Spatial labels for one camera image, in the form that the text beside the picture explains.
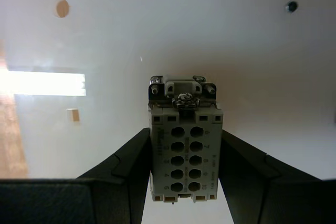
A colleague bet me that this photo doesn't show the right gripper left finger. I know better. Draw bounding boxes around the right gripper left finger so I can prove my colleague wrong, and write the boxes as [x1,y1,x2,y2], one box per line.
[0,126,153,224]

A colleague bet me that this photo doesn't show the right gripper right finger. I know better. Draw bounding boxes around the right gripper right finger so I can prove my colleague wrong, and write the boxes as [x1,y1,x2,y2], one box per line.
[218,130,336,224]

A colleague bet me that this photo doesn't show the beige connector top half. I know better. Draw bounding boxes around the beige connector top half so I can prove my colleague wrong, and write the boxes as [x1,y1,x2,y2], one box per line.
[148,102,224,205]

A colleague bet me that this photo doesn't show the white task board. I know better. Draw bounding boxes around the white task board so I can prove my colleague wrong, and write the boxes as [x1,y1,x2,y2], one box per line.
[0,0,336,224]

